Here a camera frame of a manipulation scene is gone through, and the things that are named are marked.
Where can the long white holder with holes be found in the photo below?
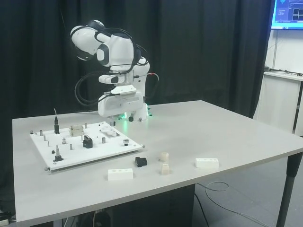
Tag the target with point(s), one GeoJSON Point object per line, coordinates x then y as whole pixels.
{"type": "Point", "coordinates": [120, 174]}
{"type": "Point", "coordinates": [206, 163]}

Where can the small white holder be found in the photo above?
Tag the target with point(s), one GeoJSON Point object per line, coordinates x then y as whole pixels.
{"type": "Point", "coordinates": [164, 156]}

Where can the metal BNC plug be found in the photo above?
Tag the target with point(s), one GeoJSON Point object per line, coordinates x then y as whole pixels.
{"type": "Point", "coordinates": [64, 141]}

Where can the round metal knurled connector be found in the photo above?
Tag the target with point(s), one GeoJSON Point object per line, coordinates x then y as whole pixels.
{"type": "Point", "coordinates": [125, 142]}

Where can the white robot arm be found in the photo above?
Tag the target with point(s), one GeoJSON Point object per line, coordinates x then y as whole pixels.
{"type": "Point", "coordinates": [120, 47]}

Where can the blue screen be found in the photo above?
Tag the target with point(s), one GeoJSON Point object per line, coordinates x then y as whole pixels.
{"type": "Point", "coordinates": [287, 14]}

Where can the black D-SUB plug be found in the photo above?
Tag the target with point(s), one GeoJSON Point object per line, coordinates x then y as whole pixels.
{"type": "Point", "coordinates": [141, 162]}

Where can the metal square block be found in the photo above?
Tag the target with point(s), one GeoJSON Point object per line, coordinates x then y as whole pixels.
{"type": "Point", "coordinates": [76, 131]}

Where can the small cream holder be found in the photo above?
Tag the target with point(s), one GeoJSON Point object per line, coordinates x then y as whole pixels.
{"type": "Point", "coordinates": [165, 169]}

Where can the black table leg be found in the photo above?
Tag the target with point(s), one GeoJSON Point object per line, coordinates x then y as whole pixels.
{"type": "Point", "coordinates": [290, 182]}

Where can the white cabinet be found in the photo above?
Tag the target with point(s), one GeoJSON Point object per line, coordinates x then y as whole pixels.
{"type": "Point", "coordinates": [281, 101]}

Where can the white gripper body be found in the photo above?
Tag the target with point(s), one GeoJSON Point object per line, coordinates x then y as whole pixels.
{"type": "Point", "coordinates": [120, 105]}

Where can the black boxy plug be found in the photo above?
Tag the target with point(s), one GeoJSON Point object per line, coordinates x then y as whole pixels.
{"type": "Point", "coordinates": [87, 142]}

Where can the white gear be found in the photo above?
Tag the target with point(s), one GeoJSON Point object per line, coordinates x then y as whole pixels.
{"type": "Point", "coordinates": [113, 134]}
{"type": "Point", "coordinates": [104, 130]}

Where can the black box under table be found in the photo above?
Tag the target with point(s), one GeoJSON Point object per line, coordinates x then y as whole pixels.
{"type": "Point", "coordinates": [146, 205]}

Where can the white task board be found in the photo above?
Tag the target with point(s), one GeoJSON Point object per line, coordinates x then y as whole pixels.
{"type": "Point", "coordinates": [99, 147]}

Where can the black curtain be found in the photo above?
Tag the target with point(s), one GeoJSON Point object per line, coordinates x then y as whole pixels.
{"type": "Point", "coordinates": [213, 47]}

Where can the flat white mounting plate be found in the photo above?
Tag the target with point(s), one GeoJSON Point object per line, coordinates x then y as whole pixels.
{"type": "Point", "coordinates": [123, 89]}

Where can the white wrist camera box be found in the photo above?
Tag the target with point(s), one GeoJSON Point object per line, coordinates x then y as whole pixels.
{"type": "Point", "coordinates": [111, 79]}

